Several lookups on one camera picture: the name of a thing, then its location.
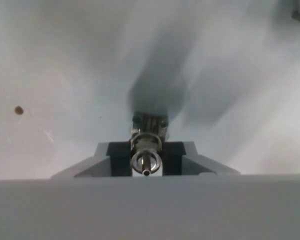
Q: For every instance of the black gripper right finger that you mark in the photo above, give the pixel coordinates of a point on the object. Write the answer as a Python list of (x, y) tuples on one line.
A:
[(173, 160)]

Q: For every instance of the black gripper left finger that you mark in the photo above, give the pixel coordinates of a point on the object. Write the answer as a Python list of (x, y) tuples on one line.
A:
[(118, 160)]

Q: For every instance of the metal BNC plug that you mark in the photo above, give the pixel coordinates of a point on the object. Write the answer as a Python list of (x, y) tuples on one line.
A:
[(146, 160)]

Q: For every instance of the white task board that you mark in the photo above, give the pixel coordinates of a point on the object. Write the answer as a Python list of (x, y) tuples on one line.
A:
[(52, 62)]

